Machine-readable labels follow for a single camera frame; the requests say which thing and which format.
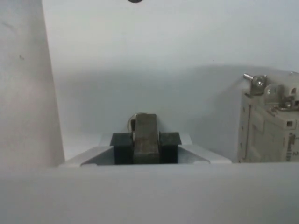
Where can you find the white task board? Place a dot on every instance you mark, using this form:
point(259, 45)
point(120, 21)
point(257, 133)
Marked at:
point(163, 58)

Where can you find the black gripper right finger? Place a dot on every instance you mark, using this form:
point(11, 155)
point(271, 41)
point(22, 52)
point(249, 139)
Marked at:
point(169, 149)

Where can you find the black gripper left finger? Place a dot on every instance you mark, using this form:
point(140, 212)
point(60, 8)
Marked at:
point(121, 149)

